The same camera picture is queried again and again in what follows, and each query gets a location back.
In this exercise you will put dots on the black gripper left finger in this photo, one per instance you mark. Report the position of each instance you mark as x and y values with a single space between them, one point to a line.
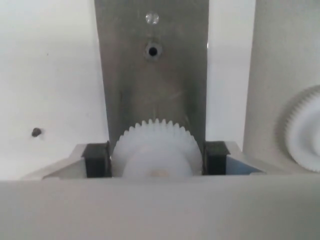
97 160

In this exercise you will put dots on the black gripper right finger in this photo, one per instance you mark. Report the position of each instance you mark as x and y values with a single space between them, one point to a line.
215 158

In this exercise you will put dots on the white medium gear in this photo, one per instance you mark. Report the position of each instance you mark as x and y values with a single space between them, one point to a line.
155 147

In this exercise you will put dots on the white large gear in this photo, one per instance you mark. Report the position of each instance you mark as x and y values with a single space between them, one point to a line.
303 132

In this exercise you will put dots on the white task board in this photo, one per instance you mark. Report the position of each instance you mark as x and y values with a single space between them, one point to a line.
50 75

